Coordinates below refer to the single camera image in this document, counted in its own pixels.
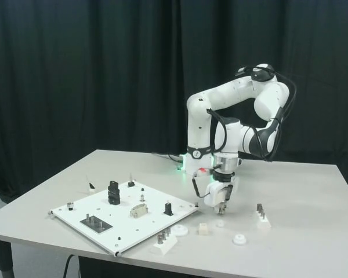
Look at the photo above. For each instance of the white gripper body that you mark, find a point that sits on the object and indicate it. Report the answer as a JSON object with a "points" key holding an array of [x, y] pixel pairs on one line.
{"points": [[219, 195]]}

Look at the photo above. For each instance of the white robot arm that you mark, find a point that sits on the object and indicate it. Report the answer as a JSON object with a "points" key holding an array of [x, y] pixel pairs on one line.
{"points": [[237, 89]]}

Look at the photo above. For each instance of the beige waterproof plug holder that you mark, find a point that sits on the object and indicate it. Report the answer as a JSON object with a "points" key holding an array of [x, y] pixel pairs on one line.
{"points": [[203, 228]]}

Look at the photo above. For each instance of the thin black rod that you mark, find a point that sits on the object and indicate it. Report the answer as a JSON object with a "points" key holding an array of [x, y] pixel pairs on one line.
{"points": [[195, 188]]}

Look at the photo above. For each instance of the small white wrist box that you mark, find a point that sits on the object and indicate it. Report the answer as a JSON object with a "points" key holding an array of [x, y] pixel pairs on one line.
{"points": [[239, 161]]}

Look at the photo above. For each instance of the metal square peg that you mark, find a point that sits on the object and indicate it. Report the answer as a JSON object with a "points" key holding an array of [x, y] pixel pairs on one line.
{"points": [[263, 217], [261, 213], [259, 208]]}

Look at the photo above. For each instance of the white medium gear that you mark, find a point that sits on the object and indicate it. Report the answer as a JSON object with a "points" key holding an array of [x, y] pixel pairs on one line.
{"points": [[239, 239]]}

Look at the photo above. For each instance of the white large gear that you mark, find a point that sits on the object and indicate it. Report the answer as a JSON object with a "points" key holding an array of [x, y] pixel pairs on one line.
{"points": [[181, 230]]}

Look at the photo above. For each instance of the black USB plug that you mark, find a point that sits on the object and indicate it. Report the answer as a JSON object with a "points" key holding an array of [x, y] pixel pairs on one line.
{"points": [[168, 209]]}

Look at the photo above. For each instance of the white square peg holder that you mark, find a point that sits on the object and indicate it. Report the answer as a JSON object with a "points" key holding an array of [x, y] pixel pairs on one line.
{"points": [[264, 223]]}

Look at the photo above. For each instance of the metal round peg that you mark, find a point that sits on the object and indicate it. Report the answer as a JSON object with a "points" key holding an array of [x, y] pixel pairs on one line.
{"points": [[168, 232], [163, 236], [159, 239]]}

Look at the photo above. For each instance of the white round peg holder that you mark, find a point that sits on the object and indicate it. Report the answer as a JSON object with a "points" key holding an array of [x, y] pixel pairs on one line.
{"points": [[165, 247]]}

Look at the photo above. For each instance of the metal BNC plug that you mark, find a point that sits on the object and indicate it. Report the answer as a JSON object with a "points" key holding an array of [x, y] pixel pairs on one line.
{"points": [[141, 198]]}

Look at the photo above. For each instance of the black Ethernet plug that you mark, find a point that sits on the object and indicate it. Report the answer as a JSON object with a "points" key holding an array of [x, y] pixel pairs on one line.
{"points": [[130, 183]]}

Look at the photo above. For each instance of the white task board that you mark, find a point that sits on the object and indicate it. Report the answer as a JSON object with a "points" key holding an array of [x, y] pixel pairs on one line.
{"points": [[127, 228]]}

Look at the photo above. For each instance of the black D-SUB plug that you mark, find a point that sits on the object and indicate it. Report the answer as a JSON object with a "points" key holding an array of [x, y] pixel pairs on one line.
{"points": [[113, 194]]}

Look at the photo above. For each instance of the small white plug holder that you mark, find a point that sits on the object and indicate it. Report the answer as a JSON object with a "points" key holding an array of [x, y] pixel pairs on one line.
{"points": [[91, 190]]}

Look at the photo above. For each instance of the metal bolt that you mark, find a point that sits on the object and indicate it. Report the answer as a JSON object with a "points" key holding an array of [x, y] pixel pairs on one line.
{"points": [[70, 206]]}

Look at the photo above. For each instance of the black curtain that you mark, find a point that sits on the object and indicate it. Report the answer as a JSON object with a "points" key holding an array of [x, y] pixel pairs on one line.
{"points": [[75, 72]]}

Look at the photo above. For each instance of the black table leg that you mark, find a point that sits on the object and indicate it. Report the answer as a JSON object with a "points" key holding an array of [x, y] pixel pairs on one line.
{"points": [[1, 257]]}

